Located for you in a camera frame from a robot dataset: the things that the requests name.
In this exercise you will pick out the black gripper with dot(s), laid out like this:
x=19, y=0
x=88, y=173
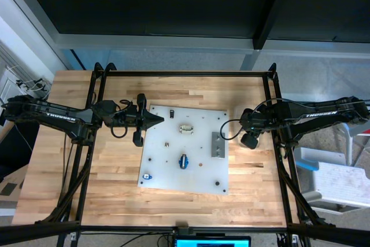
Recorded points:
x=136, y=118
x=250, y=141

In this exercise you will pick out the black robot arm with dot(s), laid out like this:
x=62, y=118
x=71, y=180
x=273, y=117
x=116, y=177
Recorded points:
x=57, y=115
x=318, y=112

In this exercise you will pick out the small black connector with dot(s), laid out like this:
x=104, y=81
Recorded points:
x=171, y=113

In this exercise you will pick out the clear plastic tub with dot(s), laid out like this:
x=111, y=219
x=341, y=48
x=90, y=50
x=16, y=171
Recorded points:
x=237, y=115

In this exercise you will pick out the grey metal block with holes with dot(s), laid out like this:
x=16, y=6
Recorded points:
x=214, y=145

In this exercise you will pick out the beige multi-pin connector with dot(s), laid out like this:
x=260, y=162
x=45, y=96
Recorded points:
x=186, y=129

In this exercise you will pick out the white board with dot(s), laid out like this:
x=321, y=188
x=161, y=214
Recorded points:
x=162, y=171

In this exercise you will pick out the small blue connector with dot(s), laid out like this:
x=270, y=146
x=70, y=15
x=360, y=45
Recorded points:
x=145, y=176

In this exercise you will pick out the white step stool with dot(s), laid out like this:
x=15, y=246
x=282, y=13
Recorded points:
x=341, y=183

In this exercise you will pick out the blue laptop screen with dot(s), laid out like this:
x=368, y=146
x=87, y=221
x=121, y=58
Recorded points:
x=211, y=242

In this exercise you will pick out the black pillar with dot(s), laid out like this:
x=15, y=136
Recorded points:
x=270, y=7

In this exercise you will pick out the cardboard box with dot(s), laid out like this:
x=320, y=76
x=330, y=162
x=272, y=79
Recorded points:
x=11, y=183

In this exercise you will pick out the black metal frame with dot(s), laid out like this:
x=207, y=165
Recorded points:
x=185, y=73

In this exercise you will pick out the black camera on frame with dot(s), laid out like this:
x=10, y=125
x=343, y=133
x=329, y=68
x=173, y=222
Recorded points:
x=184, y=229

